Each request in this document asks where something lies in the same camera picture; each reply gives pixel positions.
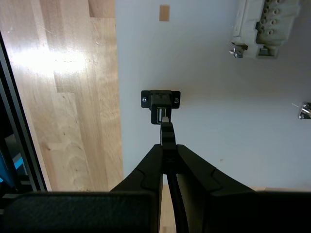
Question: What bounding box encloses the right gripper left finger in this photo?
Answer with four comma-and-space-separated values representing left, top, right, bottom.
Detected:
2, 144, 164, 233

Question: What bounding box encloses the blue-lit screen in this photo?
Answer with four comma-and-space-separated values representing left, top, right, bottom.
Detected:
0, 155, 25, 185

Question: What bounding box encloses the beige connector housing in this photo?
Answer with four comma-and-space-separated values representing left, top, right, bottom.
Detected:
229, 0, 302, 60

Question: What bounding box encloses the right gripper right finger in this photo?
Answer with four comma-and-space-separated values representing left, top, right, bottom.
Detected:
176, 144, 311, 233

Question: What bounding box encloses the white task board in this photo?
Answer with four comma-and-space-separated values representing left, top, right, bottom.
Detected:
114, 0, 311, 192

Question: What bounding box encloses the black USB socket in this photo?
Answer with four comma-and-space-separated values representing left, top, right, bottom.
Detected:
140, 89, 182, 125

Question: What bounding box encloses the black USB plug with cable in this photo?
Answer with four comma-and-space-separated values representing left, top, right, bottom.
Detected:
159, 116, 190, 233

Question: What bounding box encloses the small metal clamp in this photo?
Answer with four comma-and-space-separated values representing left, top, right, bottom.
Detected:
297, 102, 311, 120

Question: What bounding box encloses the black aluminium frame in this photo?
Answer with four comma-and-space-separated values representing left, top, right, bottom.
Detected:
0, 31, 49, 212

